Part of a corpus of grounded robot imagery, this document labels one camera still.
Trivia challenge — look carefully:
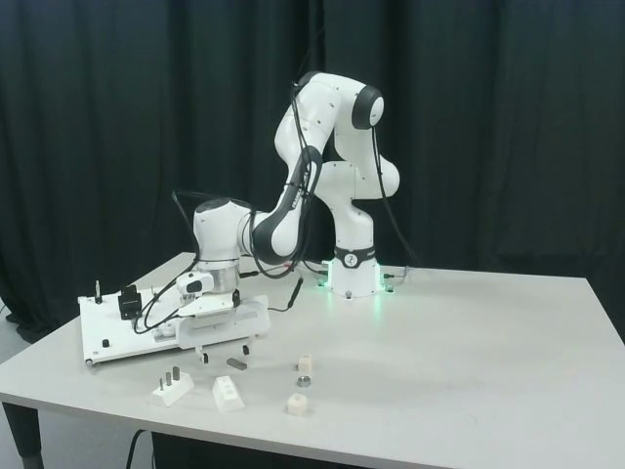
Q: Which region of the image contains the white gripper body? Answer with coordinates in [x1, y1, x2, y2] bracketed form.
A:
[176, 299, 271, 352]

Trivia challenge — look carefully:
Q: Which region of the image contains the white peg holder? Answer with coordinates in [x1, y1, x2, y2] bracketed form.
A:
[148, 373, 195, 407]

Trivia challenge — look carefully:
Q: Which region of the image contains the flat white mounting plate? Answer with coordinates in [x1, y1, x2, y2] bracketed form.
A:
[179, 295, 236, 320]

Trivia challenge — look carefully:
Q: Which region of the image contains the empty white wedge holder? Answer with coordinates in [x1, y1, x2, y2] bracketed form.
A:
[211, 374, 246, 411]

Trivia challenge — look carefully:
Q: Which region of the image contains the black D-SUB plug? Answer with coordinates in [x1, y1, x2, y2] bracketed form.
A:
[118, 285, 144, 321]

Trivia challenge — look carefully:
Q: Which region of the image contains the white task board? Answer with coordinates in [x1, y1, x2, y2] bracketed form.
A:
[77, 280, 265, 365]

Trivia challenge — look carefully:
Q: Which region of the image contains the black table leg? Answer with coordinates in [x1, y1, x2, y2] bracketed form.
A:
[2, 403, 40, 469]

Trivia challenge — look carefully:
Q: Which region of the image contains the black curtain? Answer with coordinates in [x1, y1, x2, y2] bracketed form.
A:
[0, 0, 625, 343]

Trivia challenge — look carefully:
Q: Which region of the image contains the silver wrist ring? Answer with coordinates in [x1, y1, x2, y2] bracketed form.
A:
[209, 266, 241, 296]

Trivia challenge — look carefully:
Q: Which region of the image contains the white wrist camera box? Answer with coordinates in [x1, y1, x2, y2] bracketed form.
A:
[175, 272, 215, 298]

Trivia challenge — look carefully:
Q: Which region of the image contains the black floor cable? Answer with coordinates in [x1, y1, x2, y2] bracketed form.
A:
[127, 428, 155, 469]

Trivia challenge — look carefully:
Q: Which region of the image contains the black cable bundle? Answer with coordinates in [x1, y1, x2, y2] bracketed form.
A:
[171, 72, 323, 280]

